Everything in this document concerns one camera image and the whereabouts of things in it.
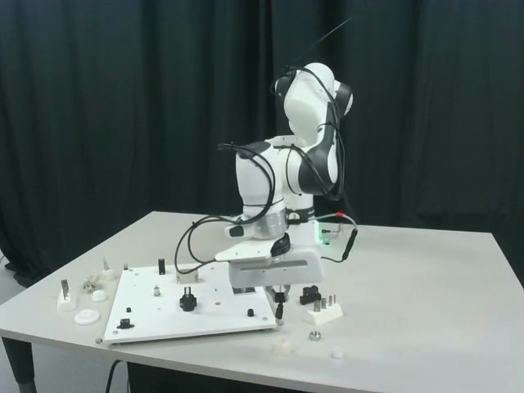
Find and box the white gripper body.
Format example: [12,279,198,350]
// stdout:
[227,244,328,291]

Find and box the black D-SUB plug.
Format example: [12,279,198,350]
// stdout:
[300,284,322,306]

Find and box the white round peg holder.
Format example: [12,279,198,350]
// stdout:
[305,305,344,325]

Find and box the white hexagonal holder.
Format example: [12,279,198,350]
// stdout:
[272,337,296,355]

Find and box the white task board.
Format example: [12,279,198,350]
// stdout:
[99,257,282,348]

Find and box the white large gear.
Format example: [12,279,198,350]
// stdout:
[73,309,102,327]

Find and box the white square peg holder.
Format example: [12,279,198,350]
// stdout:
[56,292,79,314]

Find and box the black curtain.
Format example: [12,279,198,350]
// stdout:
[0,0,524,287]

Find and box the black table leg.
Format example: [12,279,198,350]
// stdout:
[0,337,34,393]

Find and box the thin black rod on wire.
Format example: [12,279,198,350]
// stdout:
[317,210,360,263]

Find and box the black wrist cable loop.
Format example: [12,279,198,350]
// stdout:
[174,215,246,276]

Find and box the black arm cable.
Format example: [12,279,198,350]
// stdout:
[219,65,349,206]

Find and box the black hanging cable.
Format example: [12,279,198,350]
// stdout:
[106,359,132,393]

